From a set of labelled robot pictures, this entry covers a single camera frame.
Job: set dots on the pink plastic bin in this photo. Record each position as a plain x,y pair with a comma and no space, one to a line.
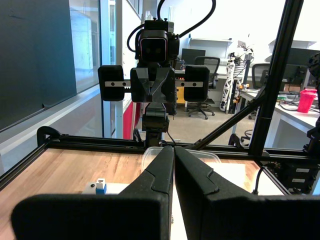
306,100

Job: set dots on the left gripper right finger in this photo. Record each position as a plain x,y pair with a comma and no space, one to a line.
250,217

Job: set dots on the white desk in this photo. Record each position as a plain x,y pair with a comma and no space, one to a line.
287,117

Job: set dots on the red panel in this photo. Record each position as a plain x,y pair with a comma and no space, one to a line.
128,120

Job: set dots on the black computer monitor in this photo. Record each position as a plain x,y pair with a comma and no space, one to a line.
192,53
300,62

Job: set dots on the white lattice robot legs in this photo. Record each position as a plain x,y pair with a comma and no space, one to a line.
231,75

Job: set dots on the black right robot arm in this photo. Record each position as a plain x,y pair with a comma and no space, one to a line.
155,120

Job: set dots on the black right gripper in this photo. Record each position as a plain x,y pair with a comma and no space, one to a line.
111,75

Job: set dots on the white wall shelf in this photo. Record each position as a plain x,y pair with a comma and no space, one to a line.
212,43

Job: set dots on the clear plastic tub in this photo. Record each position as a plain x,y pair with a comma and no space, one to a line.
150,155

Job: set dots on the black office chair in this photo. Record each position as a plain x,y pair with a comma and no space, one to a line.
207,65
260,72

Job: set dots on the black aluminium frame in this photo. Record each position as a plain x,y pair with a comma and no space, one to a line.
277,75

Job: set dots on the small blue white connector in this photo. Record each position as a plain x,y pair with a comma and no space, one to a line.
100,190

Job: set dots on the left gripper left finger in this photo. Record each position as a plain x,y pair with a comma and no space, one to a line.
100,217

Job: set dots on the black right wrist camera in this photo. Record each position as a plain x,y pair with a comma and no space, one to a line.
153,50

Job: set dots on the black controller box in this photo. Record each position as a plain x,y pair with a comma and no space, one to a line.
295,175

